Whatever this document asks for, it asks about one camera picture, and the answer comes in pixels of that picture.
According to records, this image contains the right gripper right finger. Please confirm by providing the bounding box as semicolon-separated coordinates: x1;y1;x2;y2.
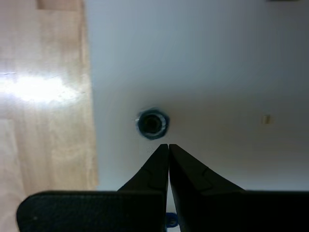
169;144;309;232

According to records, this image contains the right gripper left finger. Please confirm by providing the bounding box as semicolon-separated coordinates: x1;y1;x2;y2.
16;144;169;232

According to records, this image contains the steel nut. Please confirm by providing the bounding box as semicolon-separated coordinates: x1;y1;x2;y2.
135;108;171;141

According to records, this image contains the blue socket block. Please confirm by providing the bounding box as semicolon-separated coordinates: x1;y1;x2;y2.
166;212;180;229

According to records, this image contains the white task board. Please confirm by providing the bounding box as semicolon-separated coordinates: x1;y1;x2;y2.
84;0;309;232

